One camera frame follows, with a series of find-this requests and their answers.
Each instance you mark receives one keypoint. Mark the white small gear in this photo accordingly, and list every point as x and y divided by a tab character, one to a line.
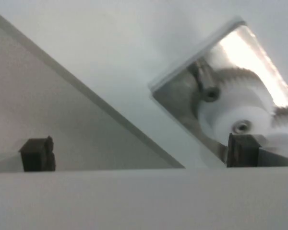
230	115

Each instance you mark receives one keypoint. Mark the metal gear plate with shafts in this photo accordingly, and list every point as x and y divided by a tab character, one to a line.
182	95

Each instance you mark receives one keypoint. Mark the white task board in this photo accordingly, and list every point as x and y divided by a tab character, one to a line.
38	107

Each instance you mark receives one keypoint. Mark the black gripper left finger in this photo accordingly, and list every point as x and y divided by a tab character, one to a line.
36	155

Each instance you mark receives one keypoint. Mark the white medium gear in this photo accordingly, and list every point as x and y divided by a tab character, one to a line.
286	115

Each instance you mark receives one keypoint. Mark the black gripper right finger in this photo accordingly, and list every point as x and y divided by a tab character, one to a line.
242	153

